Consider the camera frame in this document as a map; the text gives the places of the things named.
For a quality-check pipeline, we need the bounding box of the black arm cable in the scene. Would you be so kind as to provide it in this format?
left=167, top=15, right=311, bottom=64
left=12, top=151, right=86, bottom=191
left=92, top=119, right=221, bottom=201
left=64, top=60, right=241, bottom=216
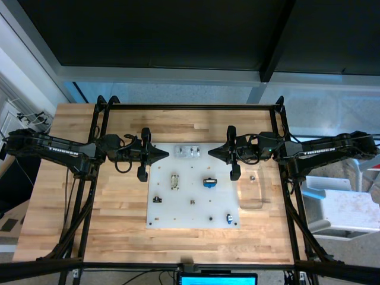
left=114, top=154, right=133, bottom=174
left=239, top=133, right=268, bottom=164

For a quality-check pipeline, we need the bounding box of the white plastic board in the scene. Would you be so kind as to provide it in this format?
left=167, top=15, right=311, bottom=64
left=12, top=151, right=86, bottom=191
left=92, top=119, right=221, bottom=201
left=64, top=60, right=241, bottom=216
left=145, top=143, right=240, bottom=229

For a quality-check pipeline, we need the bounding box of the white plastic step stool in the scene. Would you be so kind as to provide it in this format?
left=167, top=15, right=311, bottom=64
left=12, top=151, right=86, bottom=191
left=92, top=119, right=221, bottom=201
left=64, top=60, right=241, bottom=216
left=302, top=175, right=380, bottom=241

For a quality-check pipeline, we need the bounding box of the brown cardboard box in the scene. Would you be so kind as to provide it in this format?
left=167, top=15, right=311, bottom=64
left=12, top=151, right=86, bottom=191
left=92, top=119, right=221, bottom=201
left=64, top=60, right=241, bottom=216
left=0, top=198, right=30, bottom=238

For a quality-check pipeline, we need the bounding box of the black and white cable bundle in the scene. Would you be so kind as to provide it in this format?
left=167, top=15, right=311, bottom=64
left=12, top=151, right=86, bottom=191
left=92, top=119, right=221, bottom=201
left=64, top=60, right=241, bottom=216
left=16, top=111, right=51, bottom=127

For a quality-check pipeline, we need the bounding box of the grey metal chair frame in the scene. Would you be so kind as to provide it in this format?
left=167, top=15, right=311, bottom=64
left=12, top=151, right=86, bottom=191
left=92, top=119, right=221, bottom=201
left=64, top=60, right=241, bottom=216
left=351, top=157, right=380, bottom=192

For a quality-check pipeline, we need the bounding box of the small black camera box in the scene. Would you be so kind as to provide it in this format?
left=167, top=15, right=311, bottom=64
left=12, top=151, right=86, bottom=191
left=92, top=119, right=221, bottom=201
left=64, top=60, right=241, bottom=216
left=177, top=257, right=199, bottom=273

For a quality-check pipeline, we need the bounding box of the screen with blue edge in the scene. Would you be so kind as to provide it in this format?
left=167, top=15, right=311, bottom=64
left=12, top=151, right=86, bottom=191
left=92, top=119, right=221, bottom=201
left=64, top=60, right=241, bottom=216
left=177, top=273, right=258, bottom=285

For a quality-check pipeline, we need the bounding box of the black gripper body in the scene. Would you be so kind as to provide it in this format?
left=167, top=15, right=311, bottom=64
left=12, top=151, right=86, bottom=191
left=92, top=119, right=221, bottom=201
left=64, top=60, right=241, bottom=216
left=130, top=127, right=153, bottom=182
left=227, top=125, right=258, bottom=181

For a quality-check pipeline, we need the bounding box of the clear plastic tub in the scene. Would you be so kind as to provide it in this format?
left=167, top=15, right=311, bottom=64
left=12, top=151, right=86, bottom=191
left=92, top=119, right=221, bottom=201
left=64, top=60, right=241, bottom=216
left=237, top=164, right=273, bottom=212

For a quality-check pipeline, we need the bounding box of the black metal frame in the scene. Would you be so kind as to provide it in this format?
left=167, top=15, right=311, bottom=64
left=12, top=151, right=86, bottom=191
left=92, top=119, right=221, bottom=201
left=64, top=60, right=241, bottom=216
left=0, top=94, right=380, bottom=285

